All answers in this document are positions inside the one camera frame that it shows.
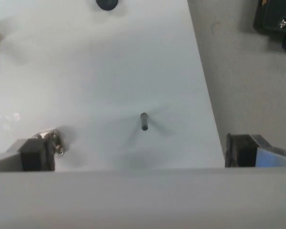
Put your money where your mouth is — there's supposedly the black D-SUB plug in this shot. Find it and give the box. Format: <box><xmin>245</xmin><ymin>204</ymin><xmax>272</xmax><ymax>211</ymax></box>
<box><xmin>252</xmin><ymin>0</ymin><xmax>286</xmax><ymax>54</ymax></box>

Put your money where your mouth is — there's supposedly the metal waterproof plug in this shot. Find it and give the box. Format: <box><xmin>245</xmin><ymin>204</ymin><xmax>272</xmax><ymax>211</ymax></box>
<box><xmin>95</xmin><ymin>0</ymin><xmax>119</xmax><ymax>10</ymax></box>

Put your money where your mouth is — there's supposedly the white task board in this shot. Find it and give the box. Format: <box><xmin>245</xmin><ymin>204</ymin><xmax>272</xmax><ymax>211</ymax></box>
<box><xmin>0</xmin><ymin>0</ymin><xmax>226</xmax><ymax>173</ymax></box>

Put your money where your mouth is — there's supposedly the metal BNC plug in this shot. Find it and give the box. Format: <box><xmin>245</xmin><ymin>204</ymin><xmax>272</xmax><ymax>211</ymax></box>
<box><xmin>32</xmin><ymin>128</ymin><xmax>65</xmax><ymax>156</ymax></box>

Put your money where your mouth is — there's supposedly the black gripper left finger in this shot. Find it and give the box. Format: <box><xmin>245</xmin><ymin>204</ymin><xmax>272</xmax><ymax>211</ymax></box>
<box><xmin>0</xmin><ymin>137</ymin><xmax>57</xmax><ymax>173</ymax></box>

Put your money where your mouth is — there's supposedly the thin metal round peg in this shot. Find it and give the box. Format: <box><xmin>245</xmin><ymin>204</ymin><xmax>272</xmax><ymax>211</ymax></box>
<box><xmin>140</xmin><ymin>112</ymin><xmax>149</xmax><ymax>132</ymax></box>

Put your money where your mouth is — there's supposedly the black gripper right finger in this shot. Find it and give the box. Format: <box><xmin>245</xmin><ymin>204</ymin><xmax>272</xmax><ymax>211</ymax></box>
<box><xmin>225</xmin><ymin>133</ymin><xmax>286</xmax><ymax>168</ymax></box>

